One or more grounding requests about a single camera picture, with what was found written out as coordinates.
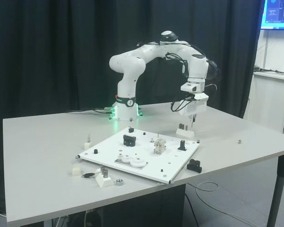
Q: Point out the small white block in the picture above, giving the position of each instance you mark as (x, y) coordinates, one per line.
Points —
(76, 171)

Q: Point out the large metal round peg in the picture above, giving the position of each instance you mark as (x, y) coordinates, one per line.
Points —
(105, 173)

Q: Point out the black table leg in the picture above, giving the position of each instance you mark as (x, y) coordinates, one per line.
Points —
(278, 186)

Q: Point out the large metal square peg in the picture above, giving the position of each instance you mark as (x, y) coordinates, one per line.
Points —
(180, 126)

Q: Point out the white medium gear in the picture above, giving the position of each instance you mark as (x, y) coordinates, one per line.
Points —
(126, 159)

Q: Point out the white round peg holder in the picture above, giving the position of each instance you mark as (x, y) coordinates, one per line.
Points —
(104, 182)

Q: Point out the white task board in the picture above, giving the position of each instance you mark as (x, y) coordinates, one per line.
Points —
(142, 153)

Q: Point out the black Ethernet plug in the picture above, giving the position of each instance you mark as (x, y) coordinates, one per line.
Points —
(131, 129)

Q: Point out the white cabinet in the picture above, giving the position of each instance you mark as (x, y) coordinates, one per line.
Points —
(267, 104)

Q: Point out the white small gear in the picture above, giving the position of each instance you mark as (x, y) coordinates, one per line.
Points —
(120, 157)

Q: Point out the metal bolt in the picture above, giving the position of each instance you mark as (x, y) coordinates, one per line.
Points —
(88, 137)

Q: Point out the white large gear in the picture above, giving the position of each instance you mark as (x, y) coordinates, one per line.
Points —
(137, 162)

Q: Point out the medium metal round peg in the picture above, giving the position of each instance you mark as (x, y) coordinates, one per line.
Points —
(102, 170)

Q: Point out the metal waterproof plug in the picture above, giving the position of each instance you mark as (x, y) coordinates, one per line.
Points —
(159, 146)

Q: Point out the blue screen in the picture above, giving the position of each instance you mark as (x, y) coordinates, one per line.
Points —
(278, 14)

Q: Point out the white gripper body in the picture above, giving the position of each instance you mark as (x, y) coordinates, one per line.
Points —
(195, 107)

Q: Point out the white square peg holder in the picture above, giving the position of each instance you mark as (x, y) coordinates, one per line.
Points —
(185, 133)

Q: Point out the small white bolt holder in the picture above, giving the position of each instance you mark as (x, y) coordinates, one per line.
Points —
(88, 145)

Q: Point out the metal hex nut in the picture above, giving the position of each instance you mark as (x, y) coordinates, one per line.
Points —
(119, 182)

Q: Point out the white box with dark window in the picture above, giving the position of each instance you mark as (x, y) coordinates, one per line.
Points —
(189, 87)

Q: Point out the black D-SUB plug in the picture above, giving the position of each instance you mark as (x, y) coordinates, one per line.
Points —
(194, 166)

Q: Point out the black cabinet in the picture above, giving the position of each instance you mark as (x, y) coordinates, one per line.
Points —
(142, 208)

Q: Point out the flat white mounting plate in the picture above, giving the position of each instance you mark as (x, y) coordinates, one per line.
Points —
(201, 96)

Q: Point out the black curtain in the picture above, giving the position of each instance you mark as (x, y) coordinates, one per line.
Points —
(49, 47)

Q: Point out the black USB plug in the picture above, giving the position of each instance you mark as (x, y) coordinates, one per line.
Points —
(182, 145)

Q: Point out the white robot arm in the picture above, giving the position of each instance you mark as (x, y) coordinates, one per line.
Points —
(127, 63)

